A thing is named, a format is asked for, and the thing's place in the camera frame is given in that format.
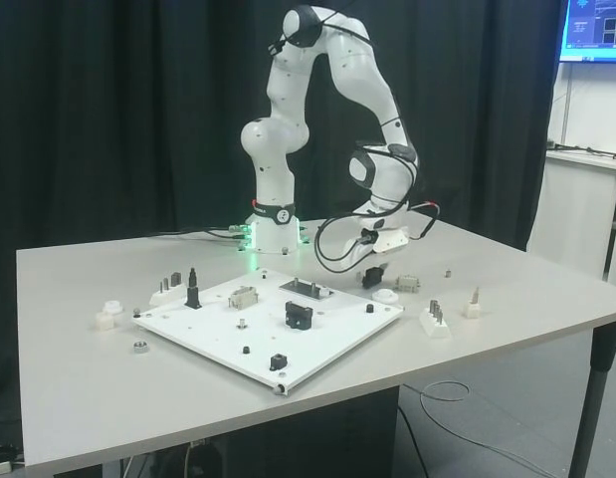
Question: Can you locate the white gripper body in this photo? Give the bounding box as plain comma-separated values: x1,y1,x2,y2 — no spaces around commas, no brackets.
332,236,389,275

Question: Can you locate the black D-SUB plug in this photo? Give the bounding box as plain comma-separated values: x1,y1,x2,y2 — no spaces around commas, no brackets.
360,266,386,292

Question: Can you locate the beige waterproof plug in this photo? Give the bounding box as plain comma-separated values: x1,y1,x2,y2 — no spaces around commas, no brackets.
392,273,422,294

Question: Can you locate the thin black rod red tag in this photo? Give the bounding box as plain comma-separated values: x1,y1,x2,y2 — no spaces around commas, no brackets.
410,199,442,241

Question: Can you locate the white holder with three pegs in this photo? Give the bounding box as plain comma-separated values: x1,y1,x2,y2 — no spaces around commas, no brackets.
418,300,453,342

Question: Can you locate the white task board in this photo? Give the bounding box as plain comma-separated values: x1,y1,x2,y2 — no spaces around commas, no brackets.
131,268,405,398

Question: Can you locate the white holder with one peg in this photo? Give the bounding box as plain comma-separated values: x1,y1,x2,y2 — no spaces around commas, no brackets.
461,286,484,321

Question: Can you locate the black upright plug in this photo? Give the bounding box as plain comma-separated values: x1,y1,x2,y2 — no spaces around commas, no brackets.
184,267,204,310

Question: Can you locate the white holder with square peg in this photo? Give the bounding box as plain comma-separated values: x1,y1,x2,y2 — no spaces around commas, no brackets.
148,271,190,307

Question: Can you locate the black curtain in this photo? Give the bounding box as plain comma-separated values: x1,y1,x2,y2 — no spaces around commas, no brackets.
0,0,570,449

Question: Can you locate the black table leg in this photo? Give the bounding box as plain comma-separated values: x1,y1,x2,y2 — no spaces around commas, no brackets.
579,318,616,478

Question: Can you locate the blue screen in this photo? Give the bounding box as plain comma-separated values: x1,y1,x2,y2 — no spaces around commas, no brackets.
559,0,616,65

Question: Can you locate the black cable at arm foot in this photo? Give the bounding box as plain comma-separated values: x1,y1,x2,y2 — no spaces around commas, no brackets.
150,224,257,243

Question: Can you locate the grey floor cable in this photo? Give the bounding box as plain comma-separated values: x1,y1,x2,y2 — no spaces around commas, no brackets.
396,380,595,478

